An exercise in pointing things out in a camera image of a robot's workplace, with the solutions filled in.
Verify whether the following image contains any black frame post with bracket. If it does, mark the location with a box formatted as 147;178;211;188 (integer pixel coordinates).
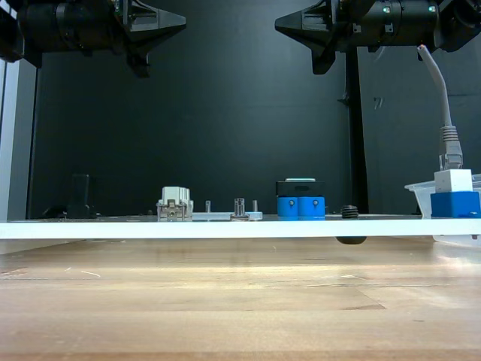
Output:
337;47;370;216

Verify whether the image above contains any grey rj45 connector cable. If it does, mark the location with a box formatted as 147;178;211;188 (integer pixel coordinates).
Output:
416;44;465;174

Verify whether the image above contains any blue mount block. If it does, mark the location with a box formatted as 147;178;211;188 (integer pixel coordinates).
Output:
277;195;300;220
298;195;326;220

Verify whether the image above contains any clear plastic tub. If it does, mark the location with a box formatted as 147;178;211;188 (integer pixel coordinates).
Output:
404;179;481;248

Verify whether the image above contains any metal standoff connector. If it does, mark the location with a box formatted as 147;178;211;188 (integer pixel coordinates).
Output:
230;197;252;221

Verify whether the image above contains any black box housing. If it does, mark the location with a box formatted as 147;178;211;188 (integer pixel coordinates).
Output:
275;180;326;198

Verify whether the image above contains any white socket block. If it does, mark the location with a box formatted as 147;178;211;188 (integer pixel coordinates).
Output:
434;168;473;194

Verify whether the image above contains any black rubber foot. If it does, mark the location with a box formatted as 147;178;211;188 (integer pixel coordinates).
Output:
334;235;368;246

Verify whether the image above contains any white mounting board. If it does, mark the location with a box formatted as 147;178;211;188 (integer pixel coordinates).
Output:
0;214;481;241

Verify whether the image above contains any blue socket base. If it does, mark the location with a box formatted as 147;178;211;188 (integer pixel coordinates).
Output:
430;190;481;219

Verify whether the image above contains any black bracket block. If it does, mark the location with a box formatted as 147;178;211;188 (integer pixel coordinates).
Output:
41;173;102;219

